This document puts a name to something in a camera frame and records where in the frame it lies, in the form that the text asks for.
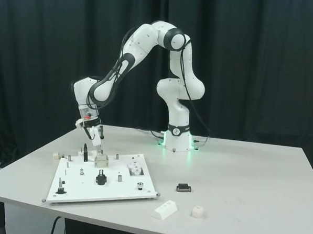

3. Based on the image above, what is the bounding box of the small white cube holder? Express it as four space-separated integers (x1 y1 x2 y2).
191 205 205 218

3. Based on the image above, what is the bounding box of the white task board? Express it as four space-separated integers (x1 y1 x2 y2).
41 148 163 210

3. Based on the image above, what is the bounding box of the white wedge-shaped holder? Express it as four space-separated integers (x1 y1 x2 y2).
153 199 179 222

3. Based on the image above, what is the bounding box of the black D-SUB plug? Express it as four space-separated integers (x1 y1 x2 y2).
176 183 192 194

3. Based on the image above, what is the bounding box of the black curtain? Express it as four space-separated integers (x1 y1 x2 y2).
0 0 313 185

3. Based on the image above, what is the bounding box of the black cable along upper arm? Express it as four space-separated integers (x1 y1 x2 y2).
175 33 216 148

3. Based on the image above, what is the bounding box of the black cable under table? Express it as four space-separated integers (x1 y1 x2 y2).
51 215 66 234

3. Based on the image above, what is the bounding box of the metal BNC plug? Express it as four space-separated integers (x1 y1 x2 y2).
56 177 67 195

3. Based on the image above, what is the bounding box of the black cable along forearm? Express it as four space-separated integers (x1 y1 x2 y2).
84 22 143 114

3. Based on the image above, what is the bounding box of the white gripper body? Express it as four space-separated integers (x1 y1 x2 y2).
88 126 103 148

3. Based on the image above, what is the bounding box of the black cable at arm foot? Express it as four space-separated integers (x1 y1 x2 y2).
148 129 167 140
191 136 211 146

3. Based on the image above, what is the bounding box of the white gear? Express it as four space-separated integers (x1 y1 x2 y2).
127 161 145 176

